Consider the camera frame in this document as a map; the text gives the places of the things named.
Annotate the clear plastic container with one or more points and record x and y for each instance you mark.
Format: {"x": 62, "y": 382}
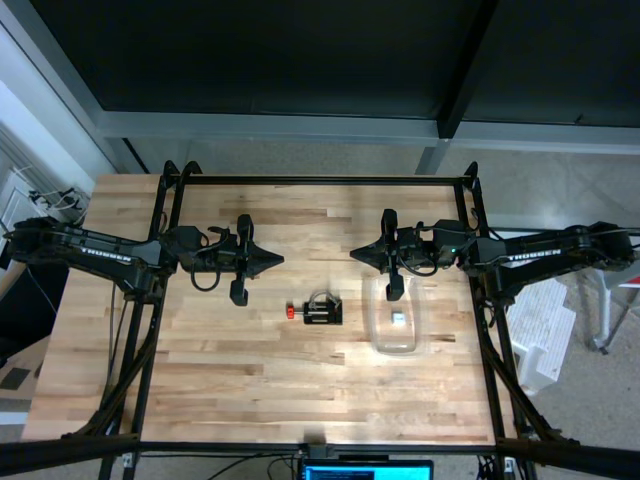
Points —
{"x": 400, "y": 345}

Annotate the black clamp with red knob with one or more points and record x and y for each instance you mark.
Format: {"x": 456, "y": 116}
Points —
{"x": 322, "y": 317}

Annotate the white ribbed plastic block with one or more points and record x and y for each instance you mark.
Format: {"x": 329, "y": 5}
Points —
{"x": 542, "y": 330}

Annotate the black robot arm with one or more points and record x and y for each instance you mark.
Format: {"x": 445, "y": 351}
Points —
{"x": 100, "y": 252}
{"x": 540, "y": 257}

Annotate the black low camera mount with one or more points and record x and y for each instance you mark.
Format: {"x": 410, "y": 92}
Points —
{"x": 317, "y": 449}

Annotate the cardboard box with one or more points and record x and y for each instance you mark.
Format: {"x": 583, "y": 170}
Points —
{"x": 30, "y": 357}

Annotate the black metal frame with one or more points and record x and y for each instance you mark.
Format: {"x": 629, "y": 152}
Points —
{"x": 75, "y": 450}

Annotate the grey metal stand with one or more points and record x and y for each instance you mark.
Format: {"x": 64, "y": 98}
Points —
{"x": 602, "y": 320}

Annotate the laptop screen with blue edge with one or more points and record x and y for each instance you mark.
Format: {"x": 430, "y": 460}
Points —
{"x": 365, "y": 472}

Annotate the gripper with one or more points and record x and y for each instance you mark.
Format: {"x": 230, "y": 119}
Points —
{"x": 244, "y": 227}
{"x": 395, "y": 290}

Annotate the small white block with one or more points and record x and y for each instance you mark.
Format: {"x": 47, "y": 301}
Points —
{"x": 398, "y": 317}

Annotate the white frame foot bracket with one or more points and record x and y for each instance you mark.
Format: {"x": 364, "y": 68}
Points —
{"x": 128, "y": 460}
{"x": 509, "y": 465}

